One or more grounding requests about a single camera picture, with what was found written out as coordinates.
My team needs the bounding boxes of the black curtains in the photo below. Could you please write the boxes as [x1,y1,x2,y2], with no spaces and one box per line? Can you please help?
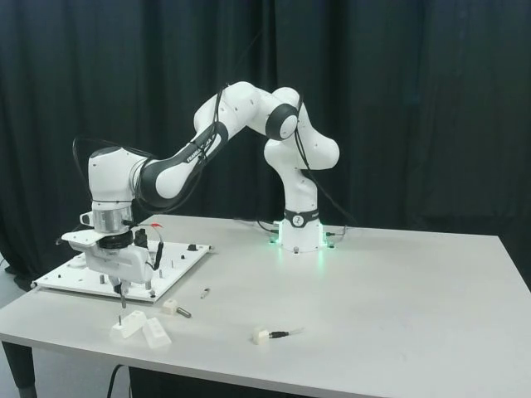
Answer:
[0,0,531,270]

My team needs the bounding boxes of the black upper arm cable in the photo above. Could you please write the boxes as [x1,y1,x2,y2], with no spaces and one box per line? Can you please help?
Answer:
[292,93,358,229]

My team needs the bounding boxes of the black base cable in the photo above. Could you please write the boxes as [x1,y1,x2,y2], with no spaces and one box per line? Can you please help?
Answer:
[234,218,280,233]

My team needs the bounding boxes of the white peg holder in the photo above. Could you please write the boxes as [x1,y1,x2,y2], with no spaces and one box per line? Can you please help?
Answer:
[142,317,172,348]
[110,311,146,340]

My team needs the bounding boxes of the white task board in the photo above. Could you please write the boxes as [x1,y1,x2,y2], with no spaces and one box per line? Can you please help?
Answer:
[32,235,215,306]

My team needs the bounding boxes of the black floor cable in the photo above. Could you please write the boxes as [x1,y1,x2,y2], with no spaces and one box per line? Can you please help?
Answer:
[108,363,128,398]

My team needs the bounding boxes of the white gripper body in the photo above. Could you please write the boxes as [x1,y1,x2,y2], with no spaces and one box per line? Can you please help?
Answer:
[84,242,149,286]

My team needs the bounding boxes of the black forearm cable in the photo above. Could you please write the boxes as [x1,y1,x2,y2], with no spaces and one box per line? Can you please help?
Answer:
[72,82,233,216]

